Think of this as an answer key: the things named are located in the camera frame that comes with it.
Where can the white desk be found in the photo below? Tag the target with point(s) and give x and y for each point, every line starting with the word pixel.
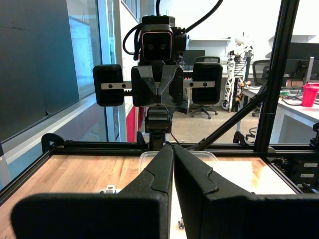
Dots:
pixel 294 112

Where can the black aluminium frame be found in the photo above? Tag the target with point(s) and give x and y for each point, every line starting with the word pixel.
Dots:
pixel 99 145

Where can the black computer monitor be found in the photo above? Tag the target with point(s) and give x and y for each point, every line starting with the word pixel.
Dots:
pixel 304 52
pixel 197 56

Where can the white task board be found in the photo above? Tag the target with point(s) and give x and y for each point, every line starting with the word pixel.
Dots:
pixel 239 174

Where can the person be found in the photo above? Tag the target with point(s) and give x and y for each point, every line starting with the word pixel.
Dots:
pixel 185 102

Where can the black chair base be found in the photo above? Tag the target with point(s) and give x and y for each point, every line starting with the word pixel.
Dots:
pixel 251 134

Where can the red cabinet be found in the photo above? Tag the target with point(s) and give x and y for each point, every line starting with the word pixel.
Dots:
pixel 130 124

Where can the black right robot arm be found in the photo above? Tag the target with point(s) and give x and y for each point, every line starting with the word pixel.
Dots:
pixel 158 124

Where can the red plastic cup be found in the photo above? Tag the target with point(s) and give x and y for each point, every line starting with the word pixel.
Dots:
pixel 309 95

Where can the black box with white labels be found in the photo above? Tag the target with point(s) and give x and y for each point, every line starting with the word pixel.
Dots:
pixel 291 174

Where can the black office chair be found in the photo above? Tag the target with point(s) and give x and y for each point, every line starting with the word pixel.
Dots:
pixel 203 110
pixel 259 72

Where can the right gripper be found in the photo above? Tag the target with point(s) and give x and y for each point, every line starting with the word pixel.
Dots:
pixel 108 74

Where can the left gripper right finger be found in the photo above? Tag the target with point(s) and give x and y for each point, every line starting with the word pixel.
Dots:
pixel 249 216

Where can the clear plastic tub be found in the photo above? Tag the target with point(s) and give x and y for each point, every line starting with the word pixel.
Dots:
pixel 144 161

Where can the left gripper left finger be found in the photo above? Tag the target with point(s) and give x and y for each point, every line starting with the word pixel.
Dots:
pixel 99 216

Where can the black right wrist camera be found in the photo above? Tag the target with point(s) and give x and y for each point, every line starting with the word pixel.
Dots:
pixel 157 44

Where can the blue and white connector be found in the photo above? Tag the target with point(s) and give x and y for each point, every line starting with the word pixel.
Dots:
pixel 109 189

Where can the white lattice robot model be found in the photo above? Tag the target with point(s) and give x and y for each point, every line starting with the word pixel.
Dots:
pixel 230 82

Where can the white wall shelf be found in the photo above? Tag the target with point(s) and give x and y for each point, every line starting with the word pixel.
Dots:
pixel 211 43
pixel 306 38

